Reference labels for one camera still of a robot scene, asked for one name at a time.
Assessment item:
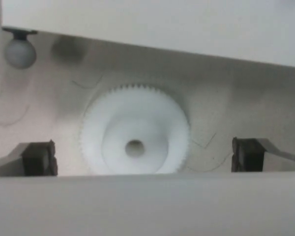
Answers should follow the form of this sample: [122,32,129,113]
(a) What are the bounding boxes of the white task board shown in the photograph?
[1,0,295,69]

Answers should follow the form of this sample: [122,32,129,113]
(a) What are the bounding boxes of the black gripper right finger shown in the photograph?
[232,136,295,173]

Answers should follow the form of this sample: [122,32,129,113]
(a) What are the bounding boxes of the white large gear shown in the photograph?
[80,83,190,176]

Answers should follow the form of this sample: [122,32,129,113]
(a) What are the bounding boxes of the grey ball on black mount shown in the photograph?
[2,27,38,69]

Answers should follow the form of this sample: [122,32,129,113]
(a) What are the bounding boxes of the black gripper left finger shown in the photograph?
[0,139,59,177]

